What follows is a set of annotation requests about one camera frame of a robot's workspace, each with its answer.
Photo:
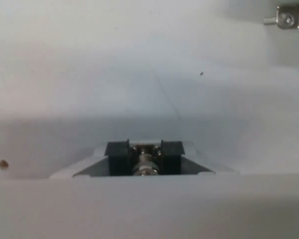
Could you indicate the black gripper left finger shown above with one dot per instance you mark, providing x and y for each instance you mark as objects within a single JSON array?
[{"x": 117, "y": 159}]

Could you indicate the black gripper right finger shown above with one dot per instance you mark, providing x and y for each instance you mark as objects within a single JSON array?
[{"x": 172, "y": 159}]

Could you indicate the metal BNC plug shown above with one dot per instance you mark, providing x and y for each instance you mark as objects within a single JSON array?
[{"x": 145, "y": 168}]

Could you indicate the white task board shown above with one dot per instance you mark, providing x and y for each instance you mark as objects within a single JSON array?
[{"x": 214, "y": 112}]

